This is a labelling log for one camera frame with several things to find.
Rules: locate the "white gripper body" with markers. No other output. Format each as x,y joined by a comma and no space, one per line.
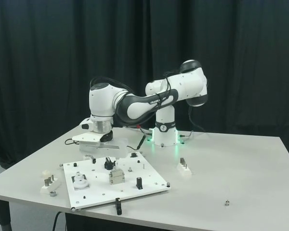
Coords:
103,150

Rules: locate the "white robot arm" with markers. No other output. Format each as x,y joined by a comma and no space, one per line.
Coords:
137,111

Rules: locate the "white round peg holder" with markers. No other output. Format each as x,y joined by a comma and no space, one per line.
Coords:
50,188

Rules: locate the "large metal round peg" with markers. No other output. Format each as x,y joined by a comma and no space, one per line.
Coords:
46,182

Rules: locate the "large metal square peg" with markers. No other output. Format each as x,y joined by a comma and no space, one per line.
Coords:
182,161

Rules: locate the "white square peg holder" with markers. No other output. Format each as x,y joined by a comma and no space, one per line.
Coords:
184,171

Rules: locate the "metal waterproof plug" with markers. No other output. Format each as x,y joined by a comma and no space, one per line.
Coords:
116,178

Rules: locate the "flat white mounting plate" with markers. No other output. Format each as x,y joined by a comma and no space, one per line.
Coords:
86,138

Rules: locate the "white medium gear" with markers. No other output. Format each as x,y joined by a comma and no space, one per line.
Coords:
80,178

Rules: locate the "white large gear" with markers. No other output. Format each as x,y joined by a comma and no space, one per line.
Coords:
81,185

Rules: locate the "white task board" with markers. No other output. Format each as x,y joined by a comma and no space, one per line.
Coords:
98,195

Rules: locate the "black D-SUB plug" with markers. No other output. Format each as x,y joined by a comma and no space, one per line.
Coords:
119,203

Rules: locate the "metal hex nut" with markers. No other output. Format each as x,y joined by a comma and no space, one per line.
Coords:
53,193

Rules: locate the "black table leg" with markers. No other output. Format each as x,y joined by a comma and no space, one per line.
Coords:
1,213

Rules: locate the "black curtain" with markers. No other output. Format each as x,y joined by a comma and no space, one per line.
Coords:
38,48

